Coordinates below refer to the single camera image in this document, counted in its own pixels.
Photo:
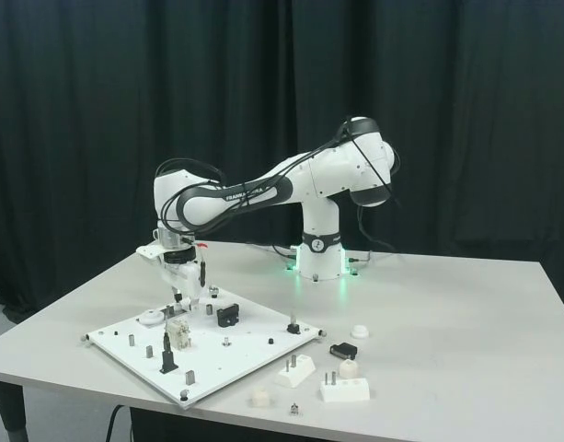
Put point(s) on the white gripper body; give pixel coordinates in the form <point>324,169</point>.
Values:
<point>185,278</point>

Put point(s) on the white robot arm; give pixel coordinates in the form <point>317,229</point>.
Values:
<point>318,221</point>

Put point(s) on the white large gear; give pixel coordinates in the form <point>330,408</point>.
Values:
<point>151,317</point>

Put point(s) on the white medium gear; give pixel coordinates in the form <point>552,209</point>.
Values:
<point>360,331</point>

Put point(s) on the black upright plug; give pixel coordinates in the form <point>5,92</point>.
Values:
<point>167,357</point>

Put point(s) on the small metal square peg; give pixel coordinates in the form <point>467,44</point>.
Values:
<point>149,351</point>

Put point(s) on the white task board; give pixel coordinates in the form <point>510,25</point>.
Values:
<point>245,354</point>

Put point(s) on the large metal square peg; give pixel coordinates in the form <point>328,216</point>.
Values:
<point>190,377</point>

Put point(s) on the small white notched holder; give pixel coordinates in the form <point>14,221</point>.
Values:
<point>263,398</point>

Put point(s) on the white sloped peg holder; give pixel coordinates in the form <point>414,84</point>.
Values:
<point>296,374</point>

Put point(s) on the small metal plug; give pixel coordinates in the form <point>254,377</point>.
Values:
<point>293,409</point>

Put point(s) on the black D-SUB plug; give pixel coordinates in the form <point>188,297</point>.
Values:
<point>343,351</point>

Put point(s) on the small white cube holder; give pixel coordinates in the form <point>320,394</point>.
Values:
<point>349,369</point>

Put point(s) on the black curtain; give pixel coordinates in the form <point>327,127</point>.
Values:
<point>125,115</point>

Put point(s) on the white long peg holder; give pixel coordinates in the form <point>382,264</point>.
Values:
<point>346,391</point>

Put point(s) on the black table leg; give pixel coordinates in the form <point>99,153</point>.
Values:
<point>10,410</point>

